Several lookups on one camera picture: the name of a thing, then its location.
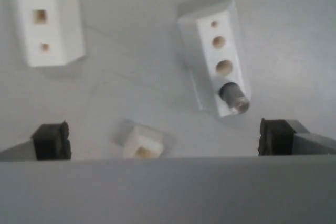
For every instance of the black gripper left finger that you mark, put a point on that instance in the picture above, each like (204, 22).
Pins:
(51, 142)

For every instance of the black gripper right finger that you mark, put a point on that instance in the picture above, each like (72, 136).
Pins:
(275, 137)

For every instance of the metal round peg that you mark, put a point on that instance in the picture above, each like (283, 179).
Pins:
(235, 99)

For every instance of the white round-hole peg holder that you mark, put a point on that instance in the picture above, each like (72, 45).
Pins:
(210, 58)

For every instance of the white square-hole peg holder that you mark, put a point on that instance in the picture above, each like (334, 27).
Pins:
(50, 24)

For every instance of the small white single-hole holder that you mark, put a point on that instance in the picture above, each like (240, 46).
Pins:
(141, 142)

